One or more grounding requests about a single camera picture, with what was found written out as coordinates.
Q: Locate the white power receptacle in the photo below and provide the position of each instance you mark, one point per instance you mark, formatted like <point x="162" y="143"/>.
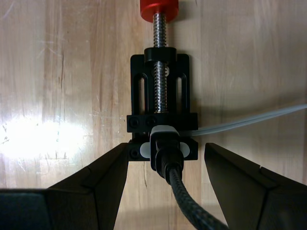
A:
<point x="163" y="129"/>

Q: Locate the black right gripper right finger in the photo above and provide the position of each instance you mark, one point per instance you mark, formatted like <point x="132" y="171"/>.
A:
<point x="263" y="206"/>

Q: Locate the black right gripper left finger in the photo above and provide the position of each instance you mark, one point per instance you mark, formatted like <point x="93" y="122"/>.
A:
<point x="79" y="206"/>

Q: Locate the black clamp vise red knob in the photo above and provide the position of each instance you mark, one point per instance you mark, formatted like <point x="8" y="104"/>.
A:
<point x="138" y="100"/>

